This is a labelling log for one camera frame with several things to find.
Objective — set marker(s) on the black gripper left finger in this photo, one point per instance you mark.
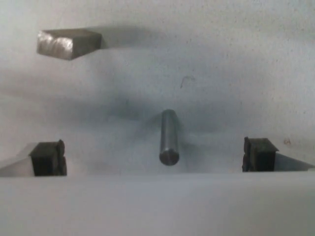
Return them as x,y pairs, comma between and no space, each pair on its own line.
44,159

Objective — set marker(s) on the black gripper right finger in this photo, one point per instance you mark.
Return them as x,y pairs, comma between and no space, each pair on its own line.
258,157

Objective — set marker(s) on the slim metal round peg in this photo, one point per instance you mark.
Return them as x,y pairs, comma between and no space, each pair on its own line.
169,140

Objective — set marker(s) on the metal square peg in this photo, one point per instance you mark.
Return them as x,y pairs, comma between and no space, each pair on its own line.
56,45

